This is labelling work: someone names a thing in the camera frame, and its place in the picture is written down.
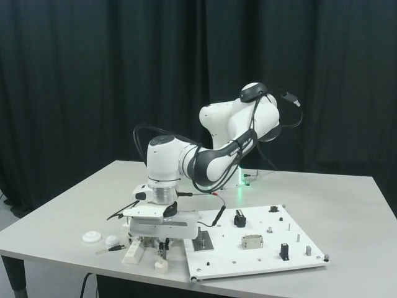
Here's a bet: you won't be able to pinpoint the thin black rod on wire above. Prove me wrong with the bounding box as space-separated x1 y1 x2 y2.
198 191 226 227

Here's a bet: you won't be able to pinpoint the white large gear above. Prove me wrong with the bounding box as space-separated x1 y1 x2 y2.
81 231 102 245

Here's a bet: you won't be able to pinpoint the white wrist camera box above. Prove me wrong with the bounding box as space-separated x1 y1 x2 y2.
131 183 153 202

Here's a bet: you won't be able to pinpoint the white peg holder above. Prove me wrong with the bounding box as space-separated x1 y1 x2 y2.
122 241 146 265

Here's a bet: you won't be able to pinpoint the white task board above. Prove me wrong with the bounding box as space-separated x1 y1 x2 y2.
184 204 330 276

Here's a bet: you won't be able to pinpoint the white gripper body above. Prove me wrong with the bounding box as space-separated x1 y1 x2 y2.
128 212 200 242

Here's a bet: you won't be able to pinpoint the black floor cable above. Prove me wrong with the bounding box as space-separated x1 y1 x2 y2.
82 272 97 298

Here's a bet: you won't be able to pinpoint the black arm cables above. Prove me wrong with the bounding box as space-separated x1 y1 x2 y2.
132 88 304 195

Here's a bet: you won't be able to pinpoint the black table leg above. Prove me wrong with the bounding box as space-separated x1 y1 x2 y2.
1 255 26 298

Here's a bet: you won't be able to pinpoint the black plug with thin cable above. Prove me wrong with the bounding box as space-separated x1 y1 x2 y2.
95 244 125 254

